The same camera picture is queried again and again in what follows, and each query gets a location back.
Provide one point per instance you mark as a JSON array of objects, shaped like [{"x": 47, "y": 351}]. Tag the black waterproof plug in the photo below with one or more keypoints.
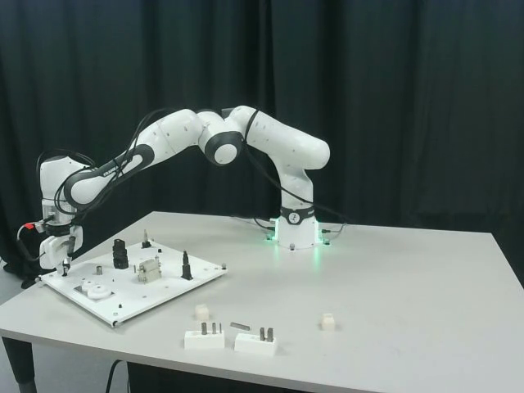
[{"x": 186, "y": 268}]

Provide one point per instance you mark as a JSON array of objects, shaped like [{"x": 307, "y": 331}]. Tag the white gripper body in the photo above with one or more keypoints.
[{"x": 53, "y": 253}]

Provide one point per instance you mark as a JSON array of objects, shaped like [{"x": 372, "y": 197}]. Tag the small white holder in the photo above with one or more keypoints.
[
  {"x": 327, "y": 322},
  {"x": 202, "y": 313}
]

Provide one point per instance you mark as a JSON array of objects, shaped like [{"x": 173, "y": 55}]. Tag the white large gear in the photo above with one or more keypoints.
[{"x": 98, "y": 293}]

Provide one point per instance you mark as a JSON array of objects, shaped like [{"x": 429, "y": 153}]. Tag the black table leg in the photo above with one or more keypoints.
[{"x": 18, "y": 364}]

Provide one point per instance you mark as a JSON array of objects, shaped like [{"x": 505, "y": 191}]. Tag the white peg holder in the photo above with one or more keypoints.
[
  {"x": 256, "y": 346},
  {"x": 204, "y": 340}
]

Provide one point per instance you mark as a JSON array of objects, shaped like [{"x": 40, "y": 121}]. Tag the white medium gear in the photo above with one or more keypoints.
[{"x": 87, "y": 285}]

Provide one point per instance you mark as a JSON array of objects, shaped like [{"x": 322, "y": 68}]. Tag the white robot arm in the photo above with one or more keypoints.
[{"x": 294, "y": 139}]

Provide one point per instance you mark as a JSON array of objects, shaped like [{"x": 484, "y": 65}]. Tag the white task board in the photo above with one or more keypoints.
[{"x": 163, "y": 292}]

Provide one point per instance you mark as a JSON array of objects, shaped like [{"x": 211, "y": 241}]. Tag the black curtain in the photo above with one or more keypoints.
[{"x": 409, "y": 102}]

